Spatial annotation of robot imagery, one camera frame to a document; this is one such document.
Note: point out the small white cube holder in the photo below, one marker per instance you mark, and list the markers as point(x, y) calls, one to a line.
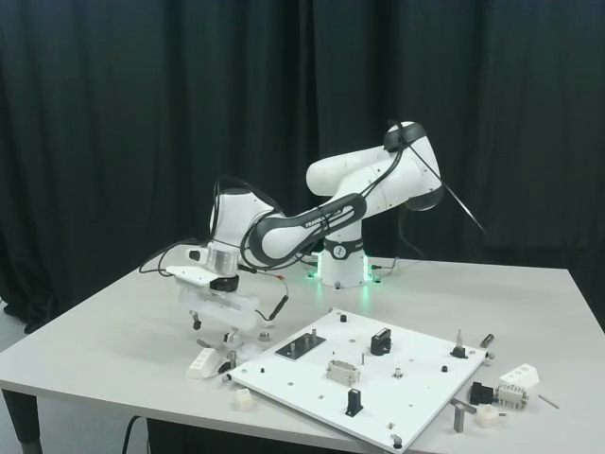
point(487, 417)
point(243, 398)

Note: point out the thin black rod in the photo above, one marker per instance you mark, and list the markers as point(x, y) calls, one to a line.
point(281, 305)

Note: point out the grey metal peg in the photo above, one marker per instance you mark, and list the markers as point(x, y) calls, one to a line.
point(203, 342)

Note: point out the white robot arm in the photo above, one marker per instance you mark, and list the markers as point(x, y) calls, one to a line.
point(406, 175)

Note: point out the grey plug in black socket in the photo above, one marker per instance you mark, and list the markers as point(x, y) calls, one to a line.
point(457, 339)

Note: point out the large metal square peg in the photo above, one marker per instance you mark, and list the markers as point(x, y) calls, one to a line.
point(460, 416)

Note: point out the thin metal pin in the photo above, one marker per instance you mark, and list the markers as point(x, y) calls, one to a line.
point(549, 400)

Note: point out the black curtain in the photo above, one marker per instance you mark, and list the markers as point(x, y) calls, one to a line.
point(142, 94)

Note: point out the dark table leg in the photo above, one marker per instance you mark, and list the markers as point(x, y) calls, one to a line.
point(26, 421)

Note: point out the black D-SUB plug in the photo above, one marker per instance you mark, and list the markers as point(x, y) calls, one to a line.
point(480, 393)

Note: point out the white task board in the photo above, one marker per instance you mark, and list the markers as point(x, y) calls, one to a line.
point(331, 392)

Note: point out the dark cylindrical plug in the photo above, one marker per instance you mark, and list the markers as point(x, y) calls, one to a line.
point(487, 339)

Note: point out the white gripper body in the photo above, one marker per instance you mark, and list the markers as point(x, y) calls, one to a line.
point(222, 302)

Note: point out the white rectangular peg holder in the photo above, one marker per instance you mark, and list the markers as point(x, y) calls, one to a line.
point(520, 377)
point(203, 365)

